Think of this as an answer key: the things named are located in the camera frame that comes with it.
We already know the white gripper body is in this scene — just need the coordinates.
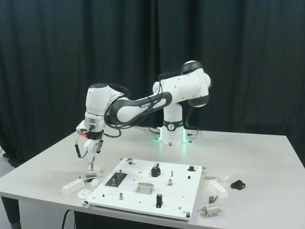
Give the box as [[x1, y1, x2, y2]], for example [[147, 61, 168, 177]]
[[82, 139, 104, 165]]

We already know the long white peg holder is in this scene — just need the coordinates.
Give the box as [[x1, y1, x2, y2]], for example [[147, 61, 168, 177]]
[[61, 179, 86, 197], [205, 180, 230, 199]]

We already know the thin black rod red tag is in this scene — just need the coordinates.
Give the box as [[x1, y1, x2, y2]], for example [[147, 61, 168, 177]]
[[74, 136, 81, 158]]

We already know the white large gear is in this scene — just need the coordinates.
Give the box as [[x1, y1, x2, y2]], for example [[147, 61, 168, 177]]
[[76, 189, 92, 200]]

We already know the white task board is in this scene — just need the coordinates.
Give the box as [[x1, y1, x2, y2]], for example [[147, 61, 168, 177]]
[[81, 157, 207, 219]]

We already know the dark table leg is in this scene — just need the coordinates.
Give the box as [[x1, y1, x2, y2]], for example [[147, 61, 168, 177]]
[[0, 196, 19, 229]]

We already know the black curtain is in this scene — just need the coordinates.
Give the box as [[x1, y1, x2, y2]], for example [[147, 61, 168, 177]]
[[0, 0, 305, 167]]

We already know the grey waterproof plug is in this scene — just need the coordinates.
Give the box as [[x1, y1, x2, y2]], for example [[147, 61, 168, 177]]
[[196, 203, 222, 218]]

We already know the black D-SUB plug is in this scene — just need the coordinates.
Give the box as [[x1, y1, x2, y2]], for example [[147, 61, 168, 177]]
[[230, 179, 247, 190]]

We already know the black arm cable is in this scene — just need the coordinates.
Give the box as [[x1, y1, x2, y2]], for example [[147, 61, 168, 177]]
[[103, 83, 172, 139]]

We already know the black cable under table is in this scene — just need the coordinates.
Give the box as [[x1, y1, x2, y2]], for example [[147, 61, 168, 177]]
[[61, 209, 73, 229]]

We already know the black base cable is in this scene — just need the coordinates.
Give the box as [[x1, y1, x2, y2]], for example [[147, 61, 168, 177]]
[[184, 104, 200, 138]]

